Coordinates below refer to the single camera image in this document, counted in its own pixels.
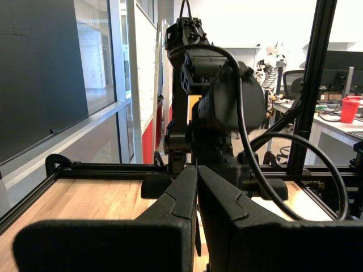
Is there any white office desk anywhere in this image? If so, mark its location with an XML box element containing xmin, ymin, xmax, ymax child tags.
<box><xmin>271</xmin><ymin>100</ymin><xmax>363</xmax><ymax>167</ymax></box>

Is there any white partition panel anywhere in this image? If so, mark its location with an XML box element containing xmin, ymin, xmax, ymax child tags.
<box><xmin>126</xmin><ymin>0</ymin><xmax>160</xmax><ymax>165</ymax></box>

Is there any black office chair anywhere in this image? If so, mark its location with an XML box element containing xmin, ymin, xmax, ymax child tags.
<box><xmin>282</xmin><ymin>69</ymin><xmax>306</xmax><ymax>100</ymax></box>

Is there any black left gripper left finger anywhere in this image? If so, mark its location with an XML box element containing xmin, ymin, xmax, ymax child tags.
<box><xmin>12</xmin><ymin>165</ymin><xmax>199</xmax><ymax>272</ymax></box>

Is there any black computer monitor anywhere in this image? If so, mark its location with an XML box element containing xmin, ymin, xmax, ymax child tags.
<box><xmin>324</xmin><ymin>50</ymin><xmax>363</xmax><ymax>96</ymax></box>

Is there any black keyboard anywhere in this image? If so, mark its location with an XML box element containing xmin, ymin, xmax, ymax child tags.
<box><xmin>343</xmin><ymin>129</ymin><xmax>363</xmax><ymax>140</ymax></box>

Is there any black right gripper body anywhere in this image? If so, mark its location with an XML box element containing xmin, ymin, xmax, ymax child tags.
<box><xmin>141</xmin><ymin>121</ymin><xmax>289</xmax><ymax>199</ymax></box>

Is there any black metal frame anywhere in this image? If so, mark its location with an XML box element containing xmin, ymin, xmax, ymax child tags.
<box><xmin>0</xmin><ymin>0</ymin><xmax>363</xmax><ymax>236</ymax></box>

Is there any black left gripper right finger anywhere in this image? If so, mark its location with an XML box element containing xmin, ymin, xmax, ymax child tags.
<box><xmin>197</xmin><ymin>165</ymin><xmax>363</xmax><ymax>272</ymax></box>

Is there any red plastic cup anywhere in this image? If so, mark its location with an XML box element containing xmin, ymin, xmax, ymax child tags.
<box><xmin>339</xmin><ymin>95</ymin><xmax>363</xmax><ymax>124</ymax></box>

